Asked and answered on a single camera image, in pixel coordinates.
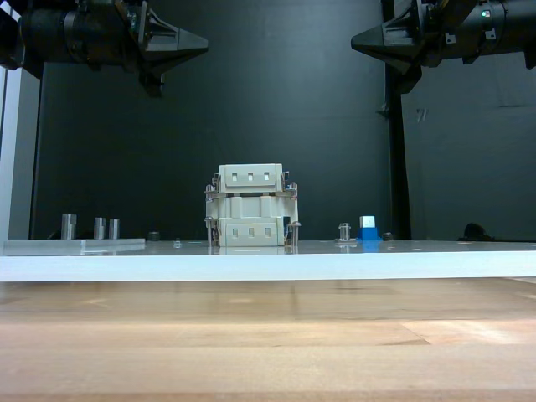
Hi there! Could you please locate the thick metal bar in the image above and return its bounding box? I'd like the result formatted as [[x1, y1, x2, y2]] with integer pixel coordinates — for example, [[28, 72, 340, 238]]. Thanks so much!
[[61, 214, 78, 240]]

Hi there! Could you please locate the beige HAN10-E connector insert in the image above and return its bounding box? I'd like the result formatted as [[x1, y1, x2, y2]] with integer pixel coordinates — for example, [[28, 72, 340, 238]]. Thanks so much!
[[204, 163, 300, 198]]

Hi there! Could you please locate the black pillar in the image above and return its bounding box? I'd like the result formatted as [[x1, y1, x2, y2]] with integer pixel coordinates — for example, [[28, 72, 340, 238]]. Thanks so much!
[[383, 62, 415, 240]]

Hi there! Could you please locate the blue socket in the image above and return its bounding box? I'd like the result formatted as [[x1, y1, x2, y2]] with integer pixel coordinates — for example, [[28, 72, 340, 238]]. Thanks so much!
[[358, 225, 382, 244]]

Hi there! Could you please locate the black frame foot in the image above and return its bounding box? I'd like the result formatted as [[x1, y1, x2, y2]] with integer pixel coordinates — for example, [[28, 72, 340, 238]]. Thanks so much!
[[462, 223, 497, 242]]

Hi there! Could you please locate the beige connector base housing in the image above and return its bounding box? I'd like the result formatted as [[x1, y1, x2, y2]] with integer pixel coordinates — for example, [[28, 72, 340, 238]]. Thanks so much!
[[204, 195, 302, 248]]

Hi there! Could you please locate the white board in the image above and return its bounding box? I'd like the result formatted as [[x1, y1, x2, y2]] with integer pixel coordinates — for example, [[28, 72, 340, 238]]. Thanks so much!
[[0, 239, 536, 282]]

